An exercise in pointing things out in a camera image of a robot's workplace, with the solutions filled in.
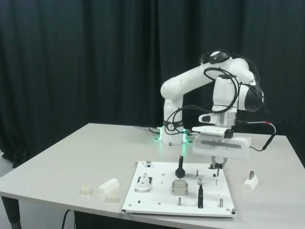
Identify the black table leg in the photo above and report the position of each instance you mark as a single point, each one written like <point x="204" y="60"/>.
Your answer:
<point x="10" y="212"/>

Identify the black curtain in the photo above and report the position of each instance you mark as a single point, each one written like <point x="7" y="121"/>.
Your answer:
<point x="71" y="59"/>

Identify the long white holder with holes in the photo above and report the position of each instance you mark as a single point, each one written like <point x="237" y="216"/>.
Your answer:
<point x="108" y="186"/>

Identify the white large gear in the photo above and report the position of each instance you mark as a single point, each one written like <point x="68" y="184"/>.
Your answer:
<point x="143" y="187"/>

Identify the metal square peg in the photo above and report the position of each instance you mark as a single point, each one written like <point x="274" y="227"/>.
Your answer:
<point x="251" y="175"/>
<point x="221" y="203"/>

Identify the white peg holder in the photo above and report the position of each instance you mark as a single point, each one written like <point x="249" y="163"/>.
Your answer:
<point x="250" y="184"/>

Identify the white medium gear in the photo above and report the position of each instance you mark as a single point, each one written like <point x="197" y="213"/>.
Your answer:
<point x="144" y="178"/>

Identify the metal BNC plug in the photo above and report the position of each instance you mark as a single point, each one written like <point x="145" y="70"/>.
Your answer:
<point x="149" y="163"/>

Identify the black D-SUB plug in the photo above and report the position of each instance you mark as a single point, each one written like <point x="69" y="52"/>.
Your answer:
<point x="180" y="172"/>

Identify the grey metal connector block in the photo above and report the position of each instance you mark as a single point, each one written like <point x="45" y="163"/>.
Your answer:
<point x="179" y="188"/>

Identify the small white holder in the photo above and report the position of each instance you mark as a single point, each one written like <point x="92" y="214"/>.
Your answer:
<point x="112" y="198"/>
<point x="86" y="190"/>

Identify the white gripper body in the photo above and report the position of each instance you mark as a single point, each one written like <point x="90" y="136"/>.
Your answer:
<point x="221" y="149"/>

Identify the white task board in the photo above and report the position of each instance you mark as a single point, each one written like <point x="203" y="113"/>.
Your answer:
<point x="157" y="200"/>

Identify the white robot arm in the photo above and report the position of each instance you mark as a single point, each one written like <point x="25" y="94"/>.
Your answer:
<point x="181" y="81"/>

